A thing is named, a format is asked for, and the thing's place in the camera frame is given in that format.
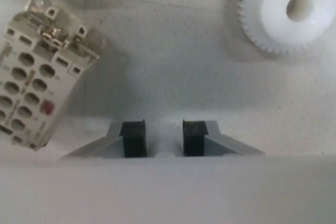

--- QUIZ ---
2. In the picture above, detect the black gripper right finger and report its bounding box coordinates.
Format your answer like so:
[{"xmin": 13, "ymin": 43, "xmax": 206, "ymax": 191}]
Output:
[{"xmin": 182, "ymin": 119, "xmax": 266, "ymax": 157}]

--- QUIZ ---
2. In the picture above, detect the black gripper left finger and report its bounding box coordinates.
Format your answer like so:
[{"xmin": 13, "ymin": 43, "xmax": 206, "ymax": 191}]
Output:
[{"xmin": 60, "ymin": 119, "xmax": 148, "ymax": 160}]

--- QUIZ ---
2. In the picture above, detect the white large gear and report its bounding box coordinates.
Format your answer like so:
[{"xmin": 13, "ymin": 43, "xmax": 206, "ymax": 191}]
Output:
[{"xmin": 237, "ymin": 0, "xmax": 336, "ymax": 61}]

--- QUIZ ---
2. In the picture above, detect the white task board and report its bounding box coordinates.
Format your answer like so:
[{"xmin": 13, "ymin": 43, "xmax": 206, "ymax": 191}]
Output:
[{"xmin": 0, "ymin": 0, "xmax": 336, "ymax": 161}]

